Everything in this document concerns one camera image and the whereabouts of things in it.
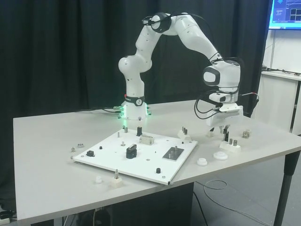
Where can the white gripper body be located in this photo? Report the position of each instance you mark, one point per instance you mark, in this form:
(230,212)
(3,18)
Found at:
(223,118)

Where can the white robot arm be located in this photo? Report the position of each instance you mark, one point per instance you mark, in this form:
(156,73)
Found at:
(188,30)

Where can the white peg holder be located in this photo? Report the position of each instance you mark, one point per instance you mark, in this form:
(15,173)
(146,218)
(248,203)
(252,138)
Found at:
(229,148)
(185,137)

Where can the flat white mounting plate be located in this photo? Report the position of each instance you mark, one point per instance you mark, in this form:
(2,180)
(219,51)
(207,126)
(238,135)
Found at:
(229,107)

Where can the silver metal plug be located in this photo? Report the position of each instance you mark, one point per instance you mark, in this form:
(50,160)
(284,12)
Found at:
(246,134)

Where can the white large gear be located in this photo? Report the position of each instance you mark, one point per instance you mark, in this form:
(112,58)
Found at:
(220,155)

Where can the white medium gear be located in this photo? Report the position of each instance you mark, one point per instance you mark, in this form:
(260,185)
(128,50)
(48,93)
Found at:
(201,161)

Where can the white cabinet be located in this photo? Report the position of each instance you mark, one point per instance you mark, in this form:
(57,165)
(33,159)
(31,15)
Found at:
(279,99)

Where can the black table leg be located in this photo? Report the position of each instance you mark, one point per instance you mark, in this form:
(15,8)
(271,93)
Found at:
(289,183)

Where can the white task board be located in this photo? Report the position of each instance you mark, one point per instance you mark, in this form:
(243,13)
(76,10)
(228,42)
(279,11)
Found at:
(117,162)

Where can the metal bolt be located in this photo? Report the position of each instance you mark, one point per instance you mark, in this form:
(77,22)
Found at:
(116,174)

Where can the white bolt holder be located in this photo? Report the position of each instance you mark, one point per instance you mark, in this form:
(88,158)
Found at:
(116,183)

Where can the blue screen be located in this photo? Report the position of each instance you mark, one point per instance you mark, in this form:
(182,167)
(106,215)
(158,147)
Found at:
(285,14)

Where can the white small gear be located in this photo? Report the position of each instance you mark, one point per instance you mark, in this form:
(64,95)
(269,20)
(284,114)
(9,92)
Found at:
(98,180)

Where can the small metal nut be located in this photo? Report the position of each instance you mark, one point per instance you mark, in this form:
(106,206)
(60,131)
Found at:
(73,149)

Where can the black curtain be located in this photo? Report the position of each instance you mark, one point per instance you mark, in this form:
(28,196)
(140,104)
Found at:
(58,47)

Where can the power strip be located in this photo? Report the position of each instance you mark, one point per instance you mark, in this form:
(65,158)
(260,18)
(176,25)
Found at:
(5,217)

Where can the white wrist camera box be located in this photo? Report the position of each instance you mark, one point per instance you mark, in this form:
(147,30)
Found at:
(217,97)

